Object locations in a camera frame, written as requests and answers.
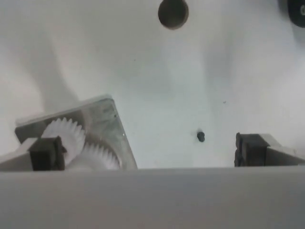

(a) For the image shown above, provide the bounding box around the white task board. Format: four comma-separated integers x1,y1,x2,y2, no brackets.
0,0,305,171

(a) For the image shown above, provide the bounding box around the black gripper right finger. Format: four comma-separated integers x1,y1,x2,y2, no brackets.
234,132,305,167

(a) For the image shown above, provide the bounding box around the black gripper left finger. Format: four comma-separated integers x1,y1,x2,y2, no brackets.
0,135,67,172

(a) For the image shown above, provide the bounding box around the white small gear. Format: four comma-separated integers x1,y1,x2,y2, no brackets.
44,118,86,165

